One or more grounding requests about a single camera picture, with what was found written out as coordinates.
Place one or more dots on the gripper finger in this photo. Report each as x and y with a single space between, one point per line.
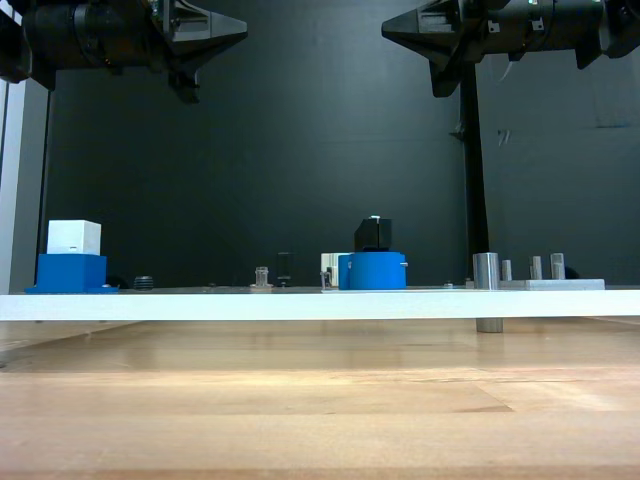
205 49
430 24
205 24
430 49

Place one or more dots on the large steel cylinder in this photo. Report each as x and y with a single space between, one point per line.
486 280

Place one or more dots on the black block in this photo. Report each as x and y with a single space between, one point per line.
372 234

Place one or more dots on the white cube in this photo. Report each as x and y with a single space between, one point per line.
75 236

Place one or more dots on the thin steel peg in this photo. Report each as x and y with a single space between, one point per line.
506 270

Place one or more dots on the blue round holder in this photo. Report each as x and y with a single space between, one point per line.
375 271

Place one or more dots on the medium steel peg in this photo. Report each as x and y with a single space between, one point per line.
536 267

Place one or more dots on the small clear connector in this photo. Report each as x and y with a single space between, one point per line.
261 277

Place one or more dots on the thick steel peg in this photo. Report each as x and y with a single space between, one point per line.
557 265

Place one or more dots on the blue square base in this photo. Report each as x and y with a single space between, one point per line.
70 272

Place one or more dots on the grey metal peg plate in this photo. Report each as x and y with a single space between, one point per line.
550 284

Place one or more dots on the white task board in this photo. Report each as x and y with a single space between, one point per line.
250 306

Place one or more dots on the black aluminium frame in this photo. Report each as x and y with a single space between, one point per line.
474 165

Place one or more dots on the small metal bracket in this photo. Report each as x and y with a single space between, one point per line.
325 281

